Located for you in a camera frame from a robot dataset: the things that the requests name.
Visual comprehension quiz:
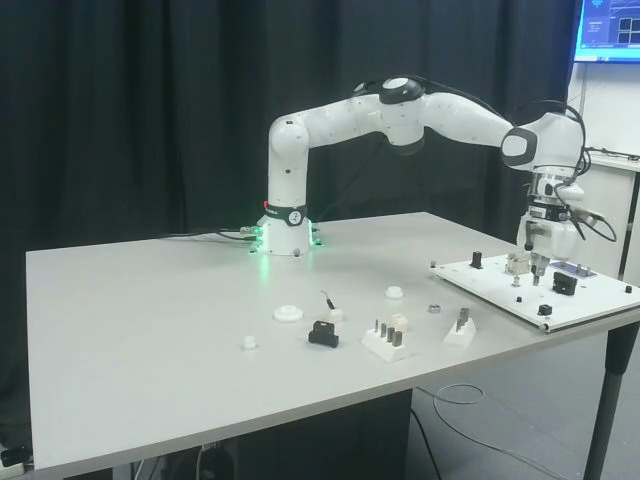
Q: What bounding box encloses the white large gear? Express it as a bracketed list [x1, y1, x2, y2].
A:
[273, 303, 305, 324]

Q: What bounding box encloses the black curtain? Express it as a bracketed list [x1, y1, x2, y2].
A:
[0, 0, 584, 451]

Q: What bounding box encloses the white task board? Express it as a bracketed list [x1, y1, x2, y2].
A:
[428, 249, 640, 335]

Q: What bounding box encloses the white round peg holder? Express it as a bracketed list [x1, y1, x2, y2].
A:
[442, 319, 477, 347]

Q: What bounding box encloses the white square peg holder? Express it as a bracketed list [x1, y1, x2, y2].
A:
[361, 327, 412, 362]

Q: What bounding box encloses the grey floor cable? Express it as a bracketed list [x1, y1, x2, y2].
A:
[414, 383, 606, 480]

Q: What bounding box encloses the blue screen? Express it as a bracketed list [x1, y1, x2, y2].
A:
[573, 0, 640, 64]

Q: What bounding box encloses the black D-SUB plug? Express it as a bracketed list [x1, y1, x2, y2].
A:
[307, 319, 344, 348]

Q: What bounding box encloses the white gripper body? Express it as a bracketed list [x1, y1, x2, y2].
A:
[516, 213, 582, 262]

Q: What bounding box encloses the white cabinet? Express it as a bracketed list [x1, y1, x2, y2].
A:
[587, 147, 640, 281]

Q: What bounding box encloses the black base cable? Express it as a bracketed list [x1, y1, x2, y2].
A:
[164, 227, 261, 242]

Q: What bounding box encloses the grey waterproof plug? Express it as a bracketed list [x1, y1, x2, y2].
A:
[504, 253, 531, 276]

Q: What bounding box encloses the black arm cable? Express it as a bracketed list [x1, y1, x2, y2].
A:
[352, 74, 619, 242]

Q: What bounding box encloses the black table leg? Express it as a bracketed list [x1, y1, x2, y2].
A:
[583, 329, 634, 480]

